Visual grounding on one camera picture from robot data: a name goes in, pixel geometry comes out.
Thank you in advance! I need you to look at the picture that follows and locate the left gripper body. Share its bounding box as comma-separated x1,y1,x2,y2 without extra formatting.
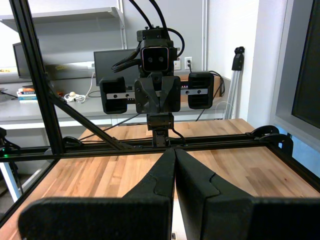
99,71,215,115

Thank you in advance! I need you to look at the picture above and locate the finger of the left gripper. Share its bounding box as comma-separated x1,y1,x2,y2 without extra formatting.
134,76,161,115
159,75,182,114

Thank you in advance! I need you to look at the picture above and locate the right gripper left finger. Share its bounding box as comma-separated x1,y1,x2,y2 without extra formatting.
18,147,176,240

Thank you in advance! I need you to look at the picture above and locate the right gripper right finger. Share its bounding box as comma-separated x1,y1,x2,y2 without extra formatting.
175,148,320,240

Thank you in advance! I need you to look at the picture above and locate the black monitor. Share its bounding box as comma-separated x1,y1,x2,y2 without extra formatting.
93,49,141,87
12,41,39,80

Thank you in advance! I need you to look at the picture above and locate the cardboard box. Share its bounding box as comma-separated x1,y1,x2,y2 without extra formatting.
174,71,222,104

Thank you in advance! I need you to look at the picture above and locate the grey tripod stand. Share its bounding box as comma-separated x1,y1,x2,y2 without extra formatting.
224,46,246,121

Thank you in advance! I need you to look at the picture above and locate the stack of books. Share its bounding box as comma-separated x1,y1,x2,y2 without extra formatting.
16,87,39,102

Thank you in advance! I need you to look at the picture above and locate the grey desk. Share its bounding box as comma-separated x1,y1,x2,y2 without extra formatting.
0,69,232,131

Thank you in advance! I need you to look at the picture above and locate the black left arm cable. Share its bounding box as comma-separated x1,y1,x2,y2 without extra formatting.
111,47,141,75

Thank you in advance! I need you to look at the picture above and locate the white cable bundle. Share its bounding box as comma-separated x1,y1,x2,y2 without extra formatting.
63,72,97,104

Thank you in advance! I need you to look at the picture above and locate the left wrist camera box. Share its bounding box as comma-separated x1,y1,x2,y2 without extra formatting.
140,46,170,73

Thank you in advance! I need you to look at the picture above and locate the black aluminium frame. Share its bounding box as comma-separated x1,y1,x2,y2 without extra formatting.
0,0,320,227

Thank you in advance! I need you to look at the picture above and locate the thin black cable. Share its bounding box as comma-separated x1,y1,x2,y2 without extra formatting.
127,0,154,29
149,0,186,59

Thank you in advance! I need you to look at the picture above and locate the white wall shelf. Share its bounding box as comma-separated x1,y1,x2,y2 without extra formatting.
0,6,126,66

